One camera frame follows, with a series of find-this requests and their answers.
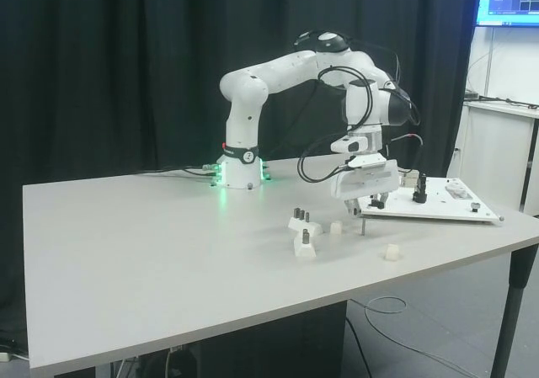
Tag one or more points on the small white sensor box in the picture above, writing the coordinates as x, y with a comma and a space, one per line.
343, 145

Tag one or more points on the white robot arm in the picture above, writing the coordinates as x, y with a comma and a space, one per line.
244, 113

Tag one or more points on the white square peg holder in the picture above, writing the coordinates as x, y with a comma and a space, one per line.
305, 226

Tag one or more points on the metal round peg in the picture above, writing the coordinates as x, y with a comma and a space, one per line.
307, 237

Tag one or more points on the black table leg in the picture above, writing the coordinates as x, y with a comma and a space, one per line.
511, 310

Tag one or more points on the black box under table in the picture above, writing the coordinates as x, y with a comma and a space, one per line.
252, 344

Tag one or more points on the white task board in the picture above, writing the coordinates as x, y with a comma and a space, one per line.
442, 209

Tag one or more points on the white round peg holder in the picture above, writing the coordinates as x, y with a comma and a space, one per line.
305, 251

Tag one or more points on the medium metal square peg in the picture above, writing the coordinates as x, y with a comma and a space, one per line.
302, 216

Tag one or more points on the flat white mounting plate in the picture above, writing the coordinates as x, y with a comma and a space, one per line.
370, 160

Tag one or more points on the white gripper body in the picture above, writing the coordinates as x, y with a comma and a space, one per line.
362, 184

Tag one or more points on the metal bolt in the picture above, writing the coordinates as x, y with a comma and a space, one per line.
475, 207

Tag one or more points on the black curtain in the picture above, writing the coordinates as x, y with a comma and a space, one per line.
126, 58

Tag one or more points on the white power strip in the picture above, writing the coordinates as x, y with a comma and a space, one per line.
5, 356

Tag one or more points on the white cabinet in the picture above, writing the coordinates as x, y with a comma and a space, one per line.
492, 155

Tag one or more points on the cream hollow holder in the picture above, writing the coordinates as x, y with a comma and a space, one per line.
337, 227
390, 253

